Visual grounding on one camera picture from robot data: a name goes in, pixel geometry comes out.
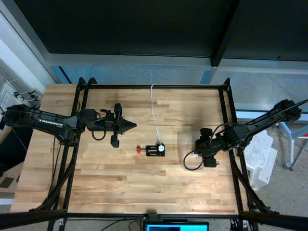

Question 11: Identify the black vise red knob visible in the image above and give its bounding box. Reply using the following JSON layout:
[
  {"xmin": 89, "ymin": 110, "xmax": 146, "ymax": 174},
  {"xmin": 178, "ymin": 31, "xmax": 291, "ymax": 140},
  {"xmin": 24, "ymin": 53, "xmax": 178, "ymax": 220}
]
[{"xmin": 136, "ymin": 144, "xmax": 166, "ymax": 157}]

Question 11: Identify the white power cable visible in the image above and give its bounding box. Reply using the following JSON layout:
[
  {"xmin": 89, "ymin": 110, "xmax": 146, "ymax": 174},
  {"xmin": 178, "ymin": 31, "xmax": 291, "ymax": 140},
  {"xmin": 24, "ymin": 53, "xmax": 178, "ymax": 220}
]
[{"xmin": 150, "ymin": 83, "xmax": 162, "ymax": 145}]

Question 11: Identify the white foam packing block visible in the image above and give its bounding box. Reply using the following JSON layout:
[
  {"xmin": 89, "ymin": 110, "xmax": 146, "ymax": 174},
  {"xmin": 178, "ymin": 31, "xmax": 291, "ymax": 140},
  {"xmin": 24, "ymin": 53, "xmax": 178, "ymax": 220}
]
[{"xmin": 243, "ymin": 131, "xmax": 279, "ymax": 192}]

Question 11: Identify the black white cable bundle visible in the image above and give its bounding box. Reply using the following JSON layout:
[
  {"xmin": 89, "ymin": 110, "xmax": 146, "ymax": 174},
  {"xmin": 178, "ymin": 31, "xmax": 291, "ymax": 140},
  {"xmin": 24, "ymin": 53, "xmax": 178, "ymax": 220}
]
[{"xmin": 12, "ymin": 89, "xmax": 40, "ymax": 103}]

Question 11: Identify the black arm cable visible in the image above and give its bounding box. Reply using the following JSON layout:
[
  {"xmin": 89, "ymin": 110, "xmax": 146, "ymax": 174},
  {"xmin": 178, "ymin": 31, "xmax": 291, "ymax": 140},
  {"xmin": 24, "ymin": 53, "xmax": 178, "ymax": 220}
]
[
  {"xmin": 182, "ymin": 121, "xmax": 244, "ymax": 171},
  {"xmin": 91, "ymin": 108, "xmax": 115, "ymax": 141}
]

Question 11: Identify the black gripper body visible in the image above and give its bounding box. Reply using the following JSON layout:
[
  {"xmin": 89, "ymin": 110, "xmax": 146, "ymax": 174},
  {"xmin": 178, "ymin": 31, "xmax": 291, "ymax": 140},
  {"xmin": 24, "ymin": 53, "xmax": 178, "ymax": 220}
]
[
  {"xmin": 92, "ymin": 103, "xmax": 124, "ymax": 148},
  {"xmin": 194, "ymin": 128, "xmax": 228, "ymax": 168}
]

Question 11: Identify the clear plastic tub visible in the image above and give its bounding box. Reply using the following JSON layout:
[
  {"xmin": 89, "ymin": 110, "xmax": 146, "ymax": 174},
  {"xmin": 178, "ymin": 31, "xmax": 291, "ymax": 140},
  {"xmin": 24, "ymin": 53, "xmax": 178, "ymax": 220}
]
[{"xmin": 177, "ymin": 133, "xmax": 209, "ymax": 173}]

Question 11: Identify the grey metal stand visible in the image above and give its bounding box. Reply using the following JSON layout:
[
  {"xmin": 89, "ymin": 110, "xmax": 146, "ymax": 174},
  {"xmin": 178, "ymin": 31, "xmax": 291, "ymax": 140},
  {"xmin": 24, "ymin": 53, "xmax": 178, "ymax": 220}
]
[{"xmin": 276, "ymin": 120, "xmax": 308, "ymax": 171}]

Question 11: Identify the blue laptop screen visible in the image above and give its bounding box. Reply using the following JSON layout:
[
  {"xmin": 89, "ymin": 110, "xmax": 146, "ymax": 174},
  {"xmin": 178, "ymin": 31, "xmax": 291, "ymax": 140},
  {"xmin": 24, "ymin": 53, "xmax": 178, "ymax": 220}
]
[{"xmin": 143, "ymin": 221, "xmax": 209, "ymax": 231}]

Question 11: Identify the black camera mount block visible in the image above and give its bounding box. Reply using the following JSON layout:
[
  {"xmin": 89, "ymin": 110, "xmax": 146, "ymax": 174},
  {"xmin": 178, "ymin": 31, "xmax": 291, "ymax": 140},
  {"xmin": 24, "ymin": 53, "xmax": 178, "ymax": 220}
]
[{"xmin": 146, "ymin": 209, "xmax": 161, "ymax": 221}]

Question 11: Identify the brown cardboard box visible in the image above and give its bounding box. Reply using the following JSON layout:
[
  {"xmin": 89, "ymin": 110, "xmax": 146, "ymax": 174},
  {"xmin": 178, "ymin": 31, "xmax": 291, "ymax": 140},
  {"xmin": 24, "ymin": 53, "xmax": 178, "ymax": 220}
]
[{"xmin": 0, "ymin": 161, "xmax": 25, "ymax": 200}]

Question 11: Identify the black metal frame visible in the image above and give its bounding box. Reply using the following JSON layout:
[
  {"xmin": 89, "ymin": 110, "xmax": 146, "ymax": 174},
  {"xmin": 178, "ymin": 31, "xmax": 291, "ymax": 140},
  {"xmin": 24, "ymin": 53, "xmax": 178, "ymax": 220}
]
[{"xmin": 0, "ymin": 77, "xmax": 308, "ymax": 231}]

